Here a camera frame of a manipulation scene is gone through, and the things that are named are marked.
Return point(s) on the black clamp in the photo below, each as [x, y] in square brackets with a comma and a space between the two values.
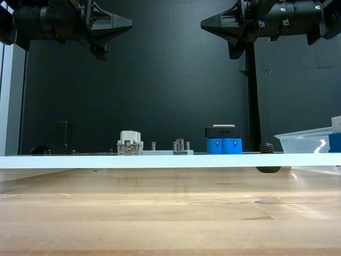
[62, 138]

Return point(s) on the black rubber board foot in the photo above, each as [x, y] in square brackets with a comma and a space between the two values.
[268, 170]

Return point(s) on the blue connector mount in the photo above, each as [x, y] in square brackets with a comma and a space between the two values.
[223, 146]

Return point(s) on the white board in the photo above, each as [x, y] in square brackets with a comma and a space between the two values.
[133, 161]

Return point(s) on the grey connector housing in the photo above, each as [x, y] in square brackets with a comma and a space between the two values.
[129, 141]

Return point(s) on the black connector block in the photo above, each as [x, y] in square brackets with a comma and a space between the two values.
[221, 132]

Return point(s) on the black frame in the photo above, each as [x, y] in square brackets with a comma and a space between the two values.
[251, 93]

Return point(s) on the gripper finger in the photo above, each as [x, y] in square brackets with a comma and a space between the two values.
[106, 36]
[120, 22]
[226, 34]
[213, 22]

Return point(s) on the small metal connector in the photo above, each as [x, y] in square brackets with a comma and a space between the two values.
[180, 146]

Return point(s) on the blue and white connector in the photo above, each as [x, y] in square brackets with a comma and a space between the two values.
[335, 144]

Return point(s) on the black M12 threaded stud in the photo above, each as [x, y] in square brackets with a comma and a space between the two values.
[267, 148]

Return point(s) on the clear plastic tub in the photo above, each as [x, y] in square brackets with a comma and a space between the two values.
[298, 144]

